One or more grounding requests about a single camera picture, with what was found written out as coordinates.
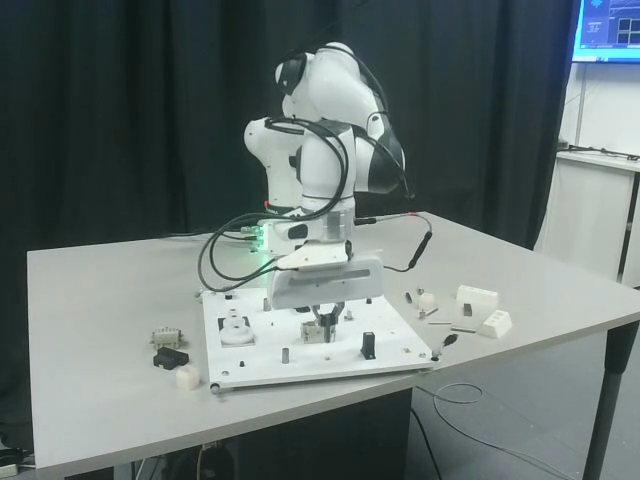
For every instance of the white sloped peg holder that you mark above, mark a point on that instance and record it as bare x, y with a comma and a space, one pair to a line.
496, 324

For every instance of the grey waterproof plug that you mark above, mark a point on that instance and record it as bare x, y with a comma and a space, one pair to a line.
165, 336

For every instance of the white task board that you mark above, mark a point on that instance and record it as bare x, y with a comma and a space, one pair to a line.
310, 355

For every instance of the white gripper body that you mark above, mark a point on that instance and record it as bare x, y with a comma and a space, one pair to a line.
325, 287

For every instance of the white power strip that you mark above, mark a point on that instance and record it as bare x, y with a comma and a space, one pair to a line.
12, 462

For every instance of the blue screen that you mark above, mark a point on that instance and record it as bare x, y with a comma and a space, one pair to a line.
607, 30

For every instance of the large white peg holder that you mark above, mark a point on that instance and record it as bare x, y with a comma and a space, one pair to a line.
477, 298

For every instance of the black plug on board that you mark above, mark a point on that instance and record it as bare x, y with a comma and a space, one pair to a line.
368, 345

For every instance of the white small gear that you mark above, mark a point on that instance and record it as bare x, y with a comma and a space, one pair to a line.
235, 319

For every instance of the white large gear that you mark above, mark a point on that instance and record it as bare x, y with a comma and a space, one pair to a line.
237, 336

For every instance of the short metal round peg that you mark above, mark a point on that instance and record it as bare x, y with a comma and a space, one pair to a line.
285, 355

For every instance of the white cube holder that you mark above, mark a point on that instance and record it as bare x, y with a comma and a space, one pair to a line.
187, 376

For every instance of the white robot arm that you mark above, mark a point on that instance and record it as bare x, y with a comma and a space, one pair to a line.
325, 165

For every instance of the black USB plug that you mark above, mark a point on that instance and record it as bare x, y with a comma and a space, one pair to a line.
450, 341

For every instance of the black table leg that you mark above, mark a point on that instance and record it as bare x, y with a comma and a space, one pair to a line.
612, 400

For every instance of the metal square peg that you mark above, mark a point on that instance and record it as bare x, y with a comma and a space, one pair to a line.
328, 334

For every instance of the black curtains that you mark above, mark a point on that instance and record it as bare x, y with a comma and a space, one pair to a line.
125, 125

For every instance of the black D-SUB plug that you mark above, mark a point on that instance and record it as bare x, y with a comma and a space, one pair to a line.
170, 359

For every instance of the small white holder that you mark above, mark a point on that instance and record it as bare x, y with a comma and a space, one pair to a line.
426, 300

